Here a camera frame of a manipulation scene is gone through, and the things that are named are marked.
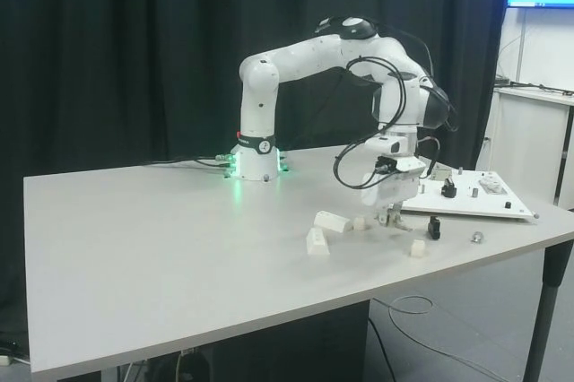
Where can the white cabinet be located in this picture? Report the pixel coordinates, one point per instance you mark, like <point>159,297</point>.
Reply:
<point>524,144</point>

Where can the white task board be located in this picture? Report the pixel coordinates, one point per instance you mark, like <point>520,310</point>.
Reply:
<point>471,205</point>

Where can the long white holder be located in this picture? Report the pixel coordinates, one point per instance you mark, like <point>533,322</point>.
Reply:
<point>332,221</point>

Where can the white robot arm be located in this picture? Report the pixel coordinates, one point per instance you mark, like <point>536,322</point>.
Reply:
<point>309,52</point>

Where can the black plug with clip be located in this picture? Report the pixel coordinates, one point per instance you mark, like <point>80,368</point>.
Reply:
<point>448,189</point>

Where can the white wedge holder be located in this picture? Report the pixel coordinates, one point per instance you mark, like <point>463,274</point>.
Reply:
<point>317,243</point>

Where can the black box under table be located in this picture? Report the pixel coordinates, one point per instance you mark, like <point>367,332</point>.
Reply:
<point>278,346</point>

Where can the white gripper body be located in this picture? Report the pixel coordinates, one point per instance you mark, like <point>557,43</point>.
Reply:
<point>390,191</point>

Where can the black curtain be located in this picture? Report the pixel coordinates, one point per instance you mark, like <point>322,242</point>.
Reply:
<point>134,50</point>

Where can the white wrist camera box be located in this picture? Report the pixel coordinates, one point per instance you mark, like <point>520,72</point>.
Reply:
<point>385,145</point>

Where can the small white cube holder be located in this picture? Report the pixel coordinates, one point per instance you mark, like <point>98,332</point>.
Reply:
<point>360,222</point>
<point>418,249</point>

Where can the metal waterproof plug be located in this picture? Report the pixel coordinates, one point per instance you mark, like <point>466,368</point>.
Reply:
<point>406,228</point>

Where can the black table leg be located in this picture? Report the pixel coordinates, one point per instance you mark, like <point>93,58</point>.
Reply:
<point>549,306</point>

